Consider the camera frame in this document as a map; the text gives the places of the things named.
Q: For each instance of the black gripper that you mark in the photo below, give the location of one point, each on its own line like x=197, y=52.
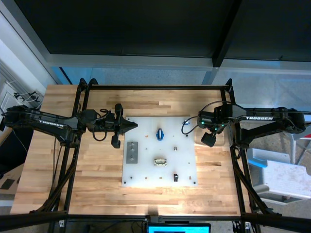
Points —
x=117, y=126
x=208, y=140

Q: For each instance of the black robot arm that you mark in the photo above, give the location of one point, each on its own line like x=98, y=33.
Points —
x=243, y=119
x=48, y=122

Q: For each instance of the grey aluminium bar holder block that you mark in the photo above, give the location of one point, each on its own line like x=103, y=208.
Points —
x=128, y=155

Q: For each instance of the short silver clamped bar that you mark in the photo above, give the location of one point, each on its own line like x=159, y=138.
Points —
x=160, y=133

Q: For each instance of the white taskboard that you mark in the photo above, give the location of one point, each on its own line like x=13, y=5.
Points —
x=145, y=170

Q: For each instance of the clear plastic tub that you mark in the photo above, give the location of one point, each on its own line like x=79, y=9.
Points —
x=197, y=131

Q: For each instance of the small blue and white connector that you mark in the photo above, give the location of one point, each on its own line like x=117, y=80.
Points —
x=186, y=123

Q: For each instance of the blue clamp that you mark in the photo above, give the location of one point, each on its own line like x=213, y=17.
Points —
x=160, y=139

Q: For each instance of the beige multi-pin connector housing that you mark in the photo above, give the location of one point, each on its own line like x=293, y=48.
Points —
x=160, y=162

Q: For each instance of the black connector housing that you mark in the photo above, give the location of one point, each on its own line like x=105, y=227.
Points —
x=176, y=178

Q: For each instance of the white plastic stool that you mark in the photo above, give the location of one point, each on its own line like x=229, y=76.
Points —
x=286, y=179

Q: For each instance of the blue-edged screen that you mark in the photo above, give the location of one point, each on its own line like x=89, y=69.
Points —
x=177, y=229

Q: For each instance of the black aluminium frame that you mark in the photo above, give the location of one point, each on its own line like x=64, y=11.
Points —
x=155, y=87

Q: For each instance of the black partition post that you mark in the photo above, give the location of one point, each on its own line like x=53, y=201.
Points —
x=224, y=41

